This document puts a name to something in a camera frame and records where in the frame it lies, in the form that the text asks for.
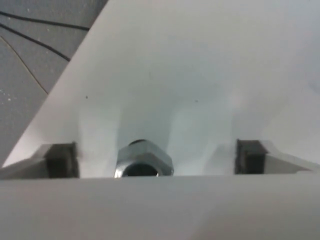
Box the thin floor cable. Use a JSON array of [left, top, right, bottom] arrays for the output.
[[0, 35, 49, 95]]

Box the metal hex bolt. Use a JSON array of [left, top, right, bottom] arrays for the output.
[[114, 138, 175, 179]]

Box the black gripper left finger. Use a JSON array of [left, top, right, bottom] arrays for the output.
[[0, 141, 80, 180]]

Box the white task board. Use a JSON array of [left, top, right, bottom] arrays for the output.
[[1, 0, 320, 179]]

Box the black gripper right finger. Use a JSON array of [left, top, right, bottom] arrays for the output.
[[234, 138, 320, 176]]

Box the black floor cable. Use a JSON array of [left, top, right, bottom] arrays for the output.
[[0, 11, 90, 31], [0, 22, 71, 61]]

